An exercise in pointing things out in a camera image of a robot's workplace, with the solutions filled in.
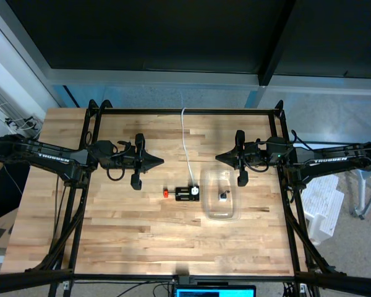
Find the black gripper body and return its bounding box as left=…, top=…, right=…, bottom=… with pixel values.
left=234, top=130, right=265, bottom=187
left=119, top=133, right=147, bottom=191

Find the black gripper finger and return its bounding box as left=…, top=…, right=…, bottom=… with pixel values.
left=143, top=160, right=165, bottom=173
left=143, top=150, right=165, bottom=162
left=215, top=158, right=236, bottom=170
left=215, top=148, right=236, bottom=160

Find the black clamp with orange knob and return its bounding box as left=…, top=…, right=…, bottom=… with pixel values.
left=163, top=184, right=202, bottom=202

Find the clear plastic tub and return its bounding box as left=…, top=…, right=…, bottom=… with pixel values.
left=203, top=169, right=242, bottom=223

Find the white plastic step stool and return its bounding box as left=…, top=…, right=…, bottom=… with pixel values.
left=300, top=174, right=346, bottom=247

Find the grey metal stand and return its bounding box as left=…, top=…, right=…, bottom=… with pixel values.
left=349, top=168, right=371, bottom=221

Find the laptop screen blue edge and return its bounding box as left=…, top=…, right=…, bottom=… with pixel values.
left=172, top=284, right=257, bottom=297

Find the cardboard box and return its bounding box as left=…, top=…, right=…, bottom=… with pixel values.
left=0, top=207, right=19, bottom=248

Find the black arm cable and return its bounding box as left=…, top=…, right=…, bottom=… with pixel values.
left=240, top=139, right=271, bottom=174
left=106, top=140, right=132, bottom=182

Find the white power cable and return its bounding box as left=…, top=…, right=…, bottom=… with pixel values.
left=180, top=107, right=196, bottom=186

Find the black metal frame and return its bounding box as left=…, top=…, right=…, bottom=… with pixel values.
left=0, top=98, right=371, bottom=297

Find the black and white cable bundle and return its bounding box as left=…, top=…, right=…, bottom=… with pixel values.
left=2, top=116, right=40, bottom=132

